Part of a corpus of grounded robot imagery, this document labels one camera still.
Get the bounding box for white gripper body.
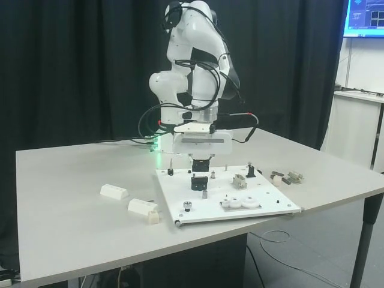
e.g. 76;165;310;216
172;130;232;157

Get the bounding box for black D-SUB plug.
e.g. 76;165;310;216
191;160;211;173

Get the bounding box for grey waterproof plug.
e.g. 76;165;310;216
232;174;248;191

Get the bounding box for white large gear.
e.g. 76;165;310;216
241;196;261;210

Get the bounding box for white task board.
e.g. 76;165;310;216
155;166;302;228

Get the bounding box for long white peg holder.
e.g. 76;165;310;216
127;197;159;215
100;183;128;200

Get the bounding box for beige connector part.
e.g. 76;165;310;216
287;170;305;184

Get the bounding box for white cabinet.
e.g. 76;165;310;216
322;89;384;175

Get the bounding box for black curtains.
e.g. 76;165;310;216
0;0;349;271

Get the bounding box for black table leg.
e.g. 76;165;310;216
350;194;380;288

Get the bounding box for blue screen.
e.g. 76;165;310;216
343;0;384;39

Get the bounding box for thin black rod on wire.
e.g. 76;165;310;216
218;112;259;143

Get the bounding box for black wrist loop cable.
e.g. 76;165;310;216
138;103;178;142

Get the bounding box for black base cable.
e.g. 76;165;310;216
99;136;158;148

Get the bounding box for grey floor cable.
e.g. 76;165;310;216
259;229;361;277

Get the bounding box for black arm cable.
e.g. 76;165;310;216
161;1;244;104

